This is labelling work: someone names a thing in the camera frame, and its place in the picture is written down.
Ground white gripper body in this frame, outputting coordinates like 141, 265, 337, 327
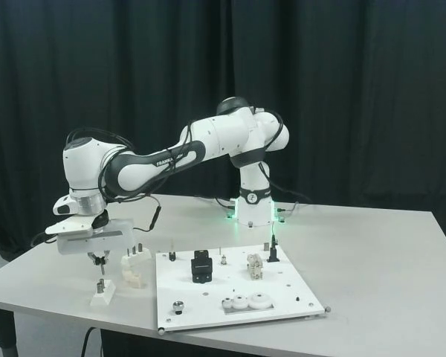
56, 218, 136, 256

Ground black curtain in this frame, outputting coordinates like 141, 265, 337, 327
0, 0, 446, 261

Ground white square peg holder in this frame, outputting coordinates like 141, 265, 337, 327
120, 249, 152, 267

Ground black base cable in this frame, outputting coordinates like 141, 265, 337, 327
276, 200, 313, 224
207, 196, 239, 210

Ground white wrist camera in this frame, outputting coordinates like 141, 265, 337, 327
51, 196, 77, 216

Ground white task board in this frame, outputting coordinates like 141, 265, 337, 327
154, 245, 332, 332

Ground black floor cable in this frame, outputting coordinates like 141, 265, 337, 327
82, 326, 98, 357

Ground black box under table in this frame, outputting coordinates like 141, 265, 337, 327
100, 327, 216, 357

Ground dark grey table leg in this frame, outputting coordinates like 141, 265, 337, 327
0, 305, 19, 357

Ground black D-SUB plug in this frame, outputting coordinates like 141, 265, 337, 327
190, 249, 213, 286

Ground black USB plug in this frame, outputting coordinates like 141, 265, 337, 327
267, 234, 280, 263

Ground white round peg holder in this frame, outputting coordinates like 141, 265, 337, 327
90, 280, 116, 308

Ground beige waterproof plug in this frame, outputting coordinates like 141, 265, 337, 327
245, 253, 265, 280

